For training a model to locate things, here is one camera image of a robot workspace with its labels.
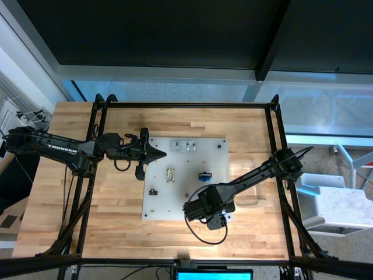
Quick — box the clear plastic tub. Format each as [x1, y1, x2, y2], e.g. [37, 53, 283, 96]
[229, 159, 268, 208]

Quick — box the screen with blue edge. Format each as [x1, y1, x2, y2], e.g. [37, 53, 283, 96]
[174, 268, 254, 280]

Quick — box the black frame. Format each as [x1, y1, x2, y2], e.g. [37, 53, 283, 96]
[0, 93, 373, 280]

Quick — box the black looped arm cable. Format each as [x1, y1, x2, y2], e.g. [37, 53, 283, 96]
[113, 157, 131, 172]
[185, 217, 228, 245]

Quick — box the cardboard box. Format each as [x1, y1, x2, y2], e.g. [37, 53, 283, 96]
[0, 195, 30, 234]

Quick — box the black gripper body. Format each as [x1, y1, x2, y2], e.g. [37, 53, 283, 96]
[129, 127, 150, 181]
[203, 215, 228, 231]

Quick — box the white plastic stool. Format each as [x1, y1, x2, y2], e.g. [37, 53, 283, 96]
[297, 172, 373, 237]

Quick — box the white board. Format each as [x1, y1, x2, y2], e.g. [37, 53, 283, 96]
[140, 136, 234, 223]

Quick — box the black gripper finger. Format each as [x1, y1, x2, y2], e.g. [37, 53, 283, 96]
[147, 142, 167, 155]
[147, 153, 167, 165]

